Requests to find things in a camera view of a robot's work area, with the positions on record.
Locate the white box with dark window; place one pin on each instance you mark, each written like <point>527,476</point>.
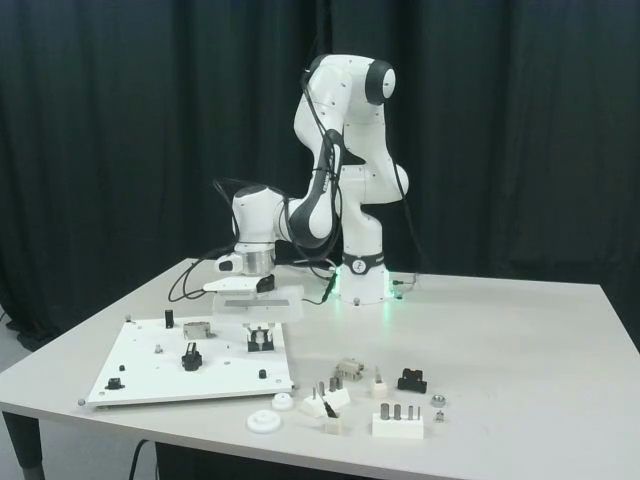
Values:
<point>226,263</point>

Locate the small metal square peg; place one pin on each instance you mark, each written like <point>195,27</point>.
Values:
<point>321,387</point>

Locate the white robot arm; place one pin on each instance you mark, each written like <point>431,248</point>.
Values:
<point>360,230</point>

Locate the medium metal round peg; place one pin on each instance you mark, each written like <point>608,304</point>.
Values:
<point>397,411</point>

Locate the small white plug holder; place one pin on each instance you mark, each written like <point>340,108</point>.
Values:
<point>334,426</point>
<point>378,390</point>

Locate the black D-SUB plug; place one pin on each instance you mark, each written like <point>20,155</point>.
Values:
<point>412,382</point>

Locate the white square peg holder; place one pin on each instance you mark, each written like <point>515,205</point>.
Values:
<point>322,404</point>

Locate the black curtain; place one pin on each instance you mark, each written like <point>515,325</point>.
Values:
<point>100,100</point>

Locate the thick metal round peg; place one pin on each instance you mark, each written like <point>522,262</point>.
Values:
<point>385,411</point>

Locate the white round peg holder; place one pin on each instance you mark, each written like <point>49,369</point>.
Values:
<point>397,429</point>

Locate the flat white mount plate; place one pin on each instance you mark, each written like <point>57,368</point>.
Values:
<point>227,286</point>

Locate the large metal square peg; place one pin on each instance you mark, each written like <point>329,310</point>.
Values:
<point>334,386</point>

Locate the dark table leg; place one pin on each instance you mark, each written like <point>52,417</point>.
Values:
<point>20,445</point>

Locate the white large gear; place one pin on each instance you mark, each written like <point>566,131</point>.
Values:
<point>265,421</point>

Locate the slim metal plug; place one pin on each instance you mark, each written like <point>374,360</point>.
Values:
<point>377,374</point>

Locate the grey beige connector plug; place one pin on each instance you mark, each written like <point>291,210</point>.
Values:
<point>350,370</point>

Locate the white small gear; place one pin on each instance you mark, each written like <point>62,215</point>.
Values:
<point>259,334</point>

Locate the white task board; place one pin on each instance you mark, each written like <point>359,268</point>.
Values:
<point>150,360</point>

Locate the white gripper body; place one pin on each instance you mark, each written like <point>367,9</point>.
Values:
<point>235,310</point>

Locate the slim black plug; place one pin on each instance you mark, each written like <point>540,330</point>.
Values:
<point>329,410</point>

